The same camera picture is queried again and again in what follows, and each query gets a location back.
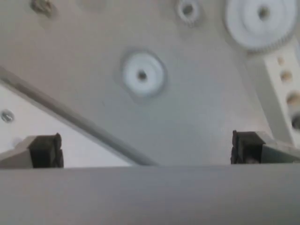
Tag white large gear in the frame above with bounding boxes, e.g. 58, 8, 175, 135
225, 0, 296, 53

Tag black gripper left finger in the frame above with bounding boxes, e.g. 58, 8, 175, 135
0, 133, 65, 169

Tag white medium gear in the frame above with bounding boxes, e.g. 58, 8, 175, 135
121, 52, 165, 98

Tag white round peg holder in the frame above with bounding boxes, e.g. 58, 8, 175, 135
262, 45, 300, 146

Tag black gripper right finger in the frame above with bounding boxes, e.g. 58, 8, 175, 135
231, 130, 300, 165

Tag white small gear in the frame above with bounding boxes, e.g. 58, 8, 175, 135
175, 0, 203, 28

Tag white task board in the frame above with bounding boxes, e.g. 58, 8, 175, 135
0, 67, 160, 168

